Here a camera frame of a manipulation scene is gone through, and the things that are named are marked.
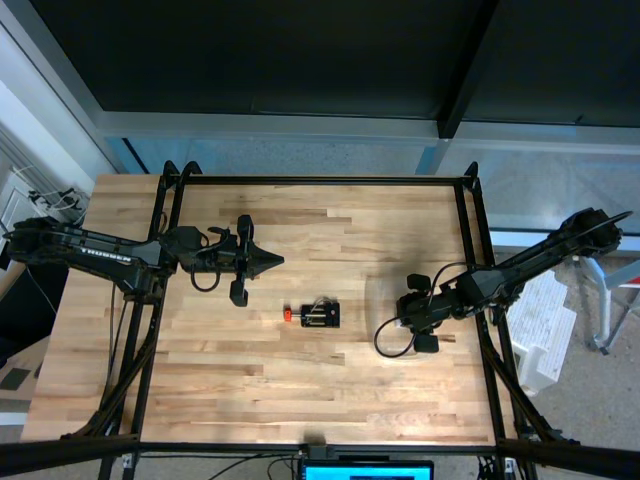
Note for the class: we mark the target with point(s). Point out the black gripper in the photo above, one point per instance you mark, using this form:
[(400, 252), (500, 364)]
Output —
[(422, 310), (244, 260)]

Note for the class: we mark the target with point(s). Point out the white cabinet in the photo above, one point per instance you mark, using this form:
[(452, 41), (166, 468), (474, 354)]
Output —
[(15, 200)]

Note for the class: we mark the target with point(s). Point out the black metal frame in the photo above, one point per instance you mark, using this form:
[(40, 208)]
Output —
[(60, 450)]

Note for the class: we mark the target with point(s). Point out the blue laptop screen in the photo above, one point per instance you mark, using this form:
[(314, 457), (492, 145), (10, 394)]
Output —
[(365, 472)]

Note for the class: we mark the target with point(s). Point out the grey metal stand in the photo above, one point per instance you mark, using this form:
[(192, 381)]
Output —
[(603, 310)]

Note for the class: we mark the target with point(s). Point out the black clamp with red knob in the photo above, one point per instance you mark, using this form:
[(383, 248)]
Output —
[(325, 316)]

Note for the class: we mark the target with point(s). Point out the white foam box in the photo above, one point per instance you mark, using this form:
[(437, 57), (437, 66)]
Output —
[(540, 320)]

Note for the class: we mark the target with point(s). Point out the cardboard box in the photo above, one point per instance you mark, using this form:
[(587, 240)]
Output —
[(20, 355)]

